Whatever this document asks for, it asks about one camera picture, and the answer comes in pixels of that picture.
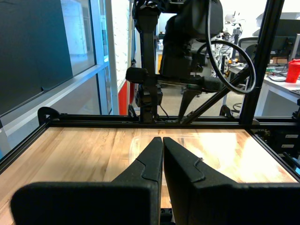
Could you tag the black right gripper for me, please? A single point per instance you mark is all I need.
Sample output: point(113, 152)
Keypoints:
point(137, 75)

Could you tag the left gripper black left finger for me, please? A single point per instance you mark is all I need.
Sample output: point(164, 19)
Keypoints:
point(93, 204)

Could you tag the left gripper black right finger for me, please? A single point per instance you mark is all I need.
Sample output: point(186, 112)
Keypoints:
point(234, 204)

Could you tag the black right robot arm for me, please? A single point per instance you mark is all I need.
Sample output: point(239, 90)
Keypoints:
point(194, 23)

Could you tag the red panel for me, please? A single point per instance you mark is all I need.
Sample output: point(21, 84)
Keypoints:
point(123, 98)

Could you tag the grey mesh office chair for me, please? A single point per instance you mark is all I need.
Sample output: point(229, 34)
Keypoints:
point(246, 44)

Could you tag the white lattice robot figure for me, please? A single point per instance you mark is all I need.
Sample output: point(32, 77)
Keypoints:
point(229, 18)

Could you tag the white desk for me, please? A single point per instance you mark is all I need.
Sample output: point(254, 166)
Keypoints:
point(281, 86)

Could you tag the red plastic bin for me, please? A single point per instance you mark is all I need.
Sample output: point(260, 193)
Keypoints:
point(293, 72)

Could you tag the large black monitor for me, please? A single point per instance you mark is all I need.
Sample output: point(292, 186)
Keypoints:
point(288, 35)

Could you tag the black aluminium table frame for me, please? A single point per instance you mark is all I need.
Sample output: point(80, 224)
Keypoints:
point(93, 117)

